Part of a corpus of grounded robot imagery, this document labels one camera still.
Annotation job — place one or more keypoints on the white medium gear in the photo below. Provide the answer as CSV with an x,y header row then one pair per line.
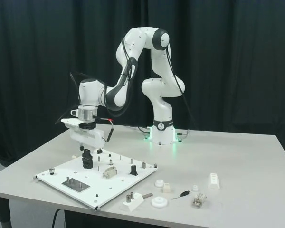
x,y
159,184

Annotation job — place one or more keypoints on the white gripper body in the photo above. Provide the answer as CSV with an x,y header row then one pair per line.
x,y
88,138

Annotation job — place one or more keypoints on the black curtain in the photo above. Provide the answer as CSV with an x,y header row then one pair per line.
x,y
38,47

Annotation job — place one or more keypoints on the metal round peg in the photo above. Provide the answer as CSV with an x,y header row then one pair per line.
x,y
132,195
128,198

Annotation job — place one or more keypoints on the white large gear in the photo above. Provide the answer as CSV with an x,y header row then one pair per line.
x,y
158,202

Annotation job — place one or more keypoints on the metal bolt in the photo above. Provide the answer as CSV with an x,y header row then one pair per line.
x,y
52,171

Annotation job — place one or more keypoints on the white three-hole holder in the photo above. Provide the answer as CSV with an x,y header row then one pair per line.
x,y
213,182

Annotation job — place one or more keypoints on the black table leg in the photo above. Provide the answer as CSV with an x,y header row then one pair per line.
x,y
1,211

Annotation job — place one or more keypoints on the black D-SUB plug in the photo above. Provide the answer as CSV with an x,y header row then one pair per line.
x,y
87,161

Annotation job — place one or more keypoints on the metal square peg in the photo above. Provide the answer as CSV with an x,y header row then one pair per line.
x,y
144,165
148,195

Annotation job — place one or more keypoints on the metal BNC plug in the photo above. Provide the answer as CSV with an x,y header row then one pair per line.
x,y
110,162

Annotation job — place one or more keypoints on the beige waterproof plug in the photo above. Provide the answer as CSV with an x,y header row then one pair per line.
x,y
197,201

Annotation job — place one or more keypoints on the white two-hole peg holder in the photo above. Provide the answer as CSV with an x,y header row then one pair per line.
x,y
135,203

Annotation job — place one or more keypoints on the small white cube holder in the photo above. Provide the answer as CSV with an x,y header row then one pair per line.
x,y
166,188

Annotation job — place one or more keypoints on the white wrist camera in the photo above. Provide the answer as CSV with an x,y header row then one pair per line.
x,y
74,113

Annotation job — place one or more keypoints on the black USB plug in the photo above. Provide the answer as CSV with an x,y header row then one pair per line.
x,y
185,193

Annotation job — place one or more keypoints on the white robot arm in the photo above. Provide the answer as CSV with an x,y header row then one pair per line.
x,y
161,95

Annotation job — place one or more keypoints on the white small gear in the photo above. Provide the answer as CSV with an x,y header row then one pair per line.
x,y
194,188

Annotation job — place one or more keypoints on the white task board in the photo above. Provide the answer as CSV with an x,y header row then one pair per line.
x,y
69,171

